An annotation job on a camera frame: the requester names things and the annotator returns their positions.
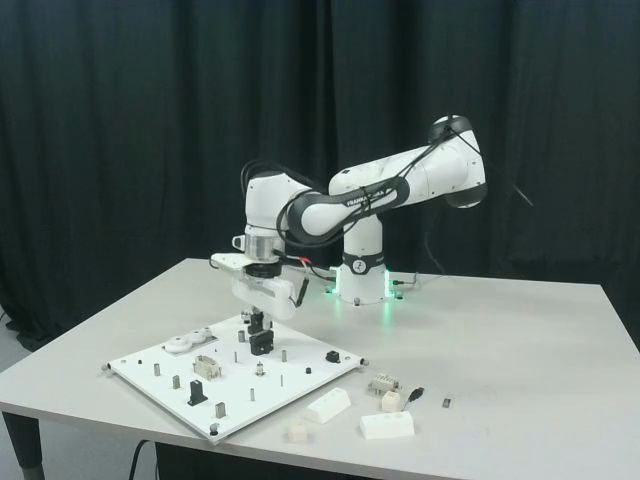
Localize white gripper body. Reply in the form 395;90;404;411
230;276;295;321

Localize silver wrist ring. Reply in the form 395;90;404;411
244;233;277;262

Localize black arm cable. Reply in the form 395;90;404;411
238;115;484;261

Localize black curtains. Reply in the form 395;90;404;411
0;0;640;334

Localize white task board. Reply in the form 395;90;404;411
101;312;372;443

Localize black under-table panel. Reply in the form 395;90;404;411
154;442;381;480

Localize flat white mounting plate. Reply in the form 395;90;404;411
209;251;257;272

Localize thin black rod with red tag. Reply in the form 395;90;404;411
292;254;314;308

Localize black table leg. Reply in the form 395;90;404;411
2;412;44;471

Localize black wrist band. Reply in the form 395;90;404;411
243;260;282;280

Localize black base cable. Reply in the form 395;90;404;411
392;271;454;301

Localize black D-SUB plug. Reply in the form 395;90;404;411
248;312;276;357

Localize white cube holder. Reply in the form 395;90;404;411
286;418;315;444

